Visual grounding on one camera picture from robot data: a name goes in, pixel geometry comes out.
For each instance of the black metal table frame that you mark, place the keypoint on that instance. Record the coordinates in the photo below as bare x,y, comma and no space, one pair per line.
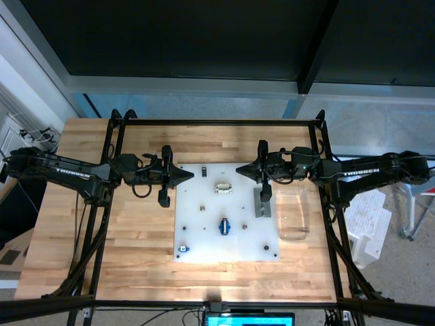
221,122

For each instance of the clear plastic tub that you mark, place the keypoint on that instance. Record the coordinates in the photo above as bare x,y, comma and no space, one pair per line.
294,217

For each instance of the grey metal partition frame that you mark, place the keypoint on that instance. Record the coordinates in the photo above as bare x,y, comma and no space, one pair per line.
170,83

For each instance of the brown cardboard box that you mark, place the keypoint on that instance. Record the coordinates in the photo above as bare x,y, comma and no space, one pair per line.
20,244

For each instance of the blue round base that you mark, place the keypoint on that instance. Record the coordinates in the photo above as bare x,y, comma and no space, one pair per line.
219,227

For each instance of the small black table camera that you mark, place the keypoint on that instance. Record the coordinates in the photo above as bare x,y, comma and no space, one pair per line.
215,306

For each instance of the grey pin holder block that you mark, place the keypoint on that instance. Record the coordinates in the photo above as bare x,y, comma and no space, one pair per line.
257,210

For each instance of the black partition post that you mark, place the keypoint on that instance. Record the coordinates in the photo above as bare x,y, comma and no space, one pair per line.
317,47

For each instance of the grey metal stand legs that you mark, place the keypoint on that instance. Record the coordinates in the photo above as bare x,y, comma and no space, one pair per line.
409,214

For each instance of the blue square base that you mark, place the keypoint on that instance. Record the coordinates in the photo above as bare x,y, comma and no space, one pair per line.
179,251

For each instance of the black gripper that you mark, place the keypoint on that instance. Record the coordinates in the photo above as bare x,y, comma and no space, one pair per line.
163,175
275,171

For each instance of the white taskboard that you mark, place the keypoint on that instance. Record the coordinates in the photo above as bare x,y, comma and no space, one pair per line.
197,217

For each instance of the white foam packaging block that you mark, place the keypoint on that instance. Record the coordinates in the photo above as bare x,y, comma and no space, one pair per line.
367,231

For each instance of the beige connector housing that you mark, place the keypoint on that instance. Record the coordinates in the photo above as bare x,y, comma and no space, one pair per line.
224,188

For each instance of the blue laptop screen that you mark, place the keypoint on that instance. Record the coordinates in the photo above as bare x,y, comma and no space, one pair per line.
248,321

